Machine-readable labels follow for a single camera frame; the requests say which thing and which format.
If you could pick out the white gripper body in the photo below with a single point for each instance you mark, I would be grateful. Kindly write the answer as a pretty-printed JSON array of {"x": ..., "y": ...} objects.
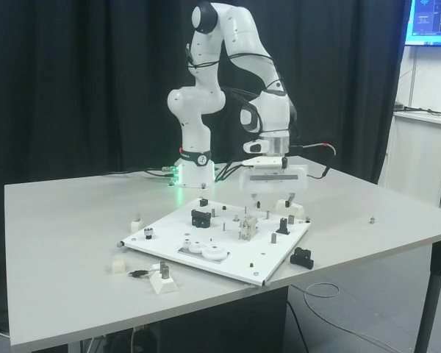
[{"x": 273, "y": 185}]

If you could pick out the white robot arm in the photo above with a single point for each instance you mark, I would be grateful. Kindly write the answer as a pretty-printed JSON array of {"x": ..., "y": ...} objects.
[{"x": 202, "y": 110}]

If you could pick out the white long peg holder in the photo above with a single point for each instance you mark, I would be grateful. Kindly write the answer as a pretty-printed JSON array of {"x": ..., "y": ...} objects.
[{"x": 292, "y": 210}]

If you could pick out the round waterproof plug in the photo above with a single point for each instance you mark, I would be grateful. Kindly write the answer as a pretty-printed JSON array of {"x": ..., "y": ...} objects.
[{"x": 148, "y": 234}]

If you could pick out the white round peg holder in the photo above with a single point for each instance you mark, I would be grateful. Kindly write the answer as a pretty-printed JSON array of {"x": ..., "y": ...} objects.
[{"x": 163, "y": 285}]

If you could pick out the flat white mounting plate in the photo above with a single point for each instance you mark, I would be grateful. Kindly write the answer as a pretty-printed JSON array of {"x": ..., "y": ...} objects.
[{"x": 261, "y": 162}]

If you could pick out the black D-SUB plug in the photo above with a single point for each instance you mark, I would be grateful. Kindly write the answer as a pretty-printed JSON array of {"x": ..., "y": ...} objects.
[{"x": 302, "y": 258}]

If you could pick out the white large gear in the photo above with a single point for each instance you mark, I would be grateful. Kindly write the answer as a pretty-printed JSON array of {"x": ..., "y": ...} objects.
[{"x": 215, "y": 254}]

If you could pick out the white medium gear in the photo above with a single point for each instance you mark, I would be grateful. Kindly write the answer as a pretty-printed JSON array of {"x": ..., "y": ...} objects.
[{"x": 196, "y": 250}]

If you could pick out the white small gear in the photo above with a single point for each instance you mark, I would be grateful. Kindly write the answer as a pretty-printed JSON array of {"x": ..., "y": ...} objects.
[{"x": 186, "y": 243}]

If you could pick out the small metal part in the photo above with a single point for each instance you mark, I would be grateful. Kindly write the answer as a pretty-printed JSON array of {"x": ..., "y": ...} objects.
[{"x": 371, "y": 220}]

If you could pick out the white task board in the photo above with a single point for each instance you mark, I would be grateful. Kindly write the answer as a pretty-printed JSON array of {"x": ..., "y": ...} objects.
[{"x": 191, "y": 264}]

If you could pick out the white bolt holder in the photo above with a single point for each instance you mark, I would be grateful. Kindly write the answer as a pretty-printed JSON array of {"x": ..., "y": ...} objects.
[{"x": 136, "y": 224}]

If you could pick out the small white cube holder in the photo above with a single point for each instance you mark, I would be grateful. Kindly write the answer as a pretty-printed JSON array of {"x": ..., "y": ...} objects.
[{"x": 119, "y": 266}]

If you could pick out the black table leg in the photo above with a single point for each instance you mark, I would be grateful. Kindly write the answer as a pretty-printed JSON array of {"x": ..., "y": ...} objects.
[{"x": 431, "y": 294}]

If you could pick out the black curtain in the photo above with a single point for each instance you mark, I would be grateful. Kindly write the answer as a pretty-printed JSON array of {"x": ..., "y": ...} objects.
[{"x": 77, "y": 92}]

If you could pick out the blue screen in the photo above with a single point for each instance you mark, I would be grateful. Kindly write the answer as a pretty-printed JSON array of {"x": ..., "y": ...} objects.
[{"x": 431, "y": 22}]

